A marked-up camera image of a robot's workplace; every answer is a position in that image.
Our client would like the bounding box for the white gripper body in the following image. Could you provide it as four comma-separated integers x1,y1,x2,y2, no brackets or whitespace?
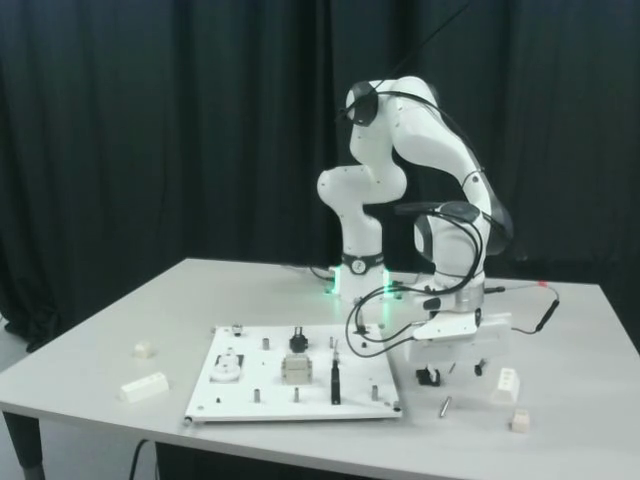
406,311,515,363

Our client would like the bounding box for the white holder with holes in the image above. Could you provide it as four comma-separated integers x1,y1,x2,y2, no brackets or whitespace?
489,368,523,404

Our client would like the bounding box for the white task board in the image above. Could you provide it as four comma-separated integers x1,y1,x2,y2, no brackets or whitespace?
183,323,404,428

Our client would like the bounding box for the white large gear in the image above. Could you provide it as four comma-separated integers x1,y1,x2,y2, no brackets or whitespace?
208,360,242,385

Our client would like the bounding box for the long white peg holder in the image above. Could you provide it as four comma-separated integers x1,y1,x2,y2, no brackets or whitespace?
118,371,171,403

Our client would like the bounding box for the black curtain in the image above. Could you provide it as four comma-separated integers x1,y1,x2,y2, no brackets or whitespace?
0,0,640,351

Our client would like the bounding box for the dark table leg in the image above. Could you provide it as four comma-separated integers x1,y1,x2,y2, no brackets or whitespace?
0,410,42,480

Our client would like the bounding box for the thin black rod with wire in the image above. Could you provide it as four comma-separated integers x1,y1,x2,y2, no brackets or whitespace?
482,280,561,335

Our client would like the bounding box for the black looped wrist cable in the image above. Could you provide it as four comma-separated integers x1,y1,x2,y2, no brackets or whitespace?
346,214,489,357

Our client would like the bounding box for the black base cable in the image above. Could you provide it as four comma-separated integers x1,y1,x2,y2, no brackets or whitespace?
279,262,337,282

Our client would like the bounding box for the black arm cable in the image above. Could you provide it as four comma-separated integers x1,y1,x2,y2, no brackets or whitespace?
337,0,506,236

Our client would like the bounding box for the black cable under table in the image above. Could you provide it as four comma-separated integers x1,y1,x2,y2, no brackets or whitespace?
130,438,154,480

